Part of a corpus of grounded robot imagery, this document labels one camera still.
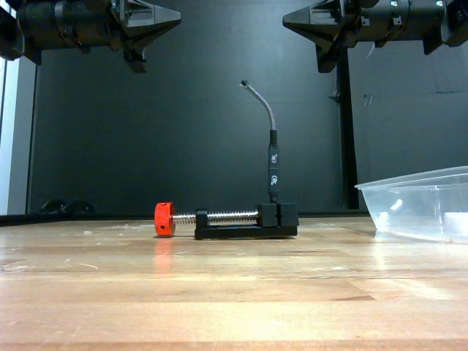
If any USB-C connector with braided cable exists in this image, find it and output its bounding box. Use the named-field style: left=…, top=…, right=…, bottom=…
left=239, top=78, right=282, bottom=170

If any clear plastic tub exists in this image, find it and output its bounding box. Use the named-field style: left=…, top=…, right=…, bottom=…
left=353, top=165, right=468, bottom=245

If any black clamp with orange knob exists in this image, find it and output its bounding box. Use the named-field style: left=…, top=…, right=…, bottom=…
left=153, top=201, right=300, bottom=241

